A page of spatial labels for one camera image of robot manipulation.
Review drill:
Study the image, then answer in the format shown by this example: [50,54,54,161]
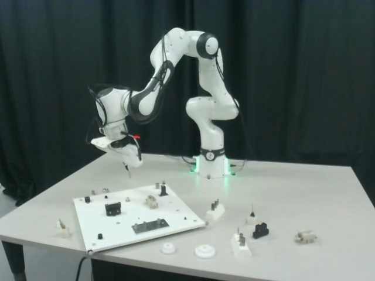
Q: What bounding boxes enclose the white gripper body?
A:
[110,145,144,168]

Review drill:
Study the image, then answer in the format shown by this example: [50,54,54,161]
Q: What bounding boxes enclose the white square peg holder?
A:
[204,206,226,221]

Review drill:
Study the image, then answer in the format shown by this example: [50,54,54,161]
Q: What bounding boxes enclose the white round peg holder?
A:
[230,232,253,259]

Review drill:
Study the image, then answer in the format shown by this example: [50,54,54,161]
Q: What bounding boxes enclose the black rod with red tag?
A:
[125,133,144,161]

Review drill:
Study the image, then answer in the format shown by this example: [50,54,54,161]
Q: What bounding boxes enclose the white task board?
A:
[72,181,206,255]

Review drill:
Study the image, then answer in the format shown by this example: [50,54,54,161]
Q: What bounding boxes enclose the white large gear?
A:
[194,245,216,260]

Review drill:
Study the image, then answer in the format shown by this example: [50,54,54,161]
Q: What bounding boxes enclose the black table leg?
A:
[1,239,24,281]

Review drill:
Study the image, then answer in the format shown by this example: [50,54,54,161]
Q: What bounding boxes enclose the black curtain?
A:
[0,0,375,207]

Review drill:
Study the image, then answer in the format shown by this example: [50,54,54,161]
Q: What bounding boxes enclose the grey D-SUB plug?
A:
[295,230,317,244]

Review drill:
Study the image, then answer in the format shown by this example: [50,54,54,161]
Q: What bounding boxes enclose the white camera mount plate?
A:
[90,136,114,147]

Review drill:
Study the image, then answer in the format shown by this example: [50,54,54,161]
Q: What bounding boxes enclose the black base cable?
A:
[163,153,200,165]

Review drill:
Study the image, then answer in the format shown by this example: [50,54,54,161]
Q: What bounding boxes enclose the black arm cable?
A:
[86,28,176,147]

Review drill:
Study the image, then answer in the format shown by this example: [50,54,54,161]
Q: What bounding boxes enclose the black cable under table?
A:
[76,253,92,281]

